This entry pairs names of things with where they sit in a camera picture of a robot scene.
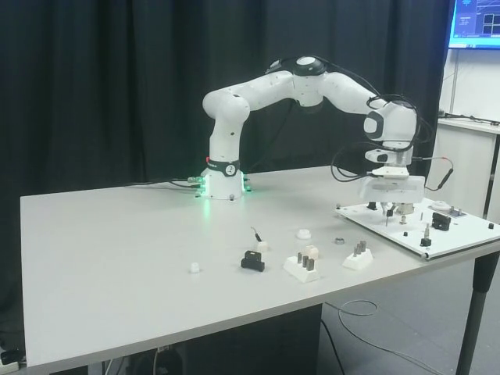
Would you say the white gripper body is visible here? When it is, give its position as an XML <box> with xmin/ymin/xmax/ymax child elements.
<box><xmin>358</xmin><ymin>174</ymin><xmax>427</xmax><ymax>205</ymax></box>

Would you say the white round peg holder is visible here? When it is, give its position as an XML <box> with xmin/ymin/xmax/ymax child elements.
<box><xmin>341</xmin><ymin>249</ymin><xmax>374</xmax><ymax>271</ymax></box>

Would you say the white square peg holder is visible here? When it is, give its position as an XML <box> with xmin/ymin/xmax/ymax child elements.
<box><xmin>283</xmin><ymin>253</ymin><xmax>320</xmax><ymax>283</ymax></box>

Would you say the white task board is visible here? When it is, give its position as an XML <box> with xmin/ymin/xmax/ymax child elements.
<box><xmin>334</xmin><ymin>197</ymin><xmax>500</xmax><ymax>262</ymax></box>

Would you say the white cabinet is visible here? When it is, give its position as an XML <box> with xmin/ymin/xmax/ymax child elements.
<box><xmin>432</xmin><ymin>114</ymin><xmax>500</xmax><ymax>220</ymax></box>

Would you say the dark table leg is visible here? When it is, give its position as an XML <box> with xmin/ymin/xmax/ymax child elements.
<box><xmin>454</xmin><ymin>255</ymin><xmax>488</xmax><ymax>375</ymax></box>

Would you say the black D-SUB plug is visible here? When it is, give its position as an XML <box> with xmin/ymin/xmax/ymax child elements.
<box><xmin>239</xmin><ymin>249</ymin><xmax>269</xmax><ymax>273</ymax></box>

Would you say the blue screen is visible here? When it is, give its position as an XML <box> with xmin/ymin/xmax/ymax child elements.
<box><xmin>448</xmin><ymin>0</ymin><xmax>500</xmax><ymax>50</ymax></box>

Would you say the black curtain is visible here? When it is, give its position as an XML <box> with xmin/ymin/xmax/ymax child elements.
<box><xmin>0</xmin><ymin>0</ymin><xmax>458</xmax><ymax>352</ymax></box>

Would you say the thin black rod on wire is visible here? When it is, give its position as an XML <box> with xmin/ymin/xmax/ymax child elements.
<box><xmin>424</xmin><ymin>155</ymin><xmax>455</xmax><ymax>192</ymax></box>

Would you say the black looped wrist cable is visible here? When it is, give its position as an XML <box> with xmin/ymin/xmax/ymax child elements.
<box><xmin>330</xmin><ymin>141</ymin><xmax>378</xmax><ymax>184</ymax></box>

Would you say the thin grey floor cable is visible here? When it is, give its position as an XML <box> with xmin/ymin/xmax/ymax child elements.
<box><xmin>336</xmin><ymin>299</ymin><xmax>470</xmax><ymax>375</ymax></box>

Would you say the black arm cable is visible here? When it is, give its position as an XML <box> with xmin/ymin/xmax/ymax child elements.
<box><xmin>265</xmin><ymin>56</ymin><xmax>429</xmax><ymax>157</ymax></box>

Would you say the black base cable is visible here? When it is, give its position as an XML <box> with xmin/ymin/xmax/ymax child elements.
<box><xmin>132</xmin><ymin>177</ymin><xmax>205</xmax><ymax>191</ymax></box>

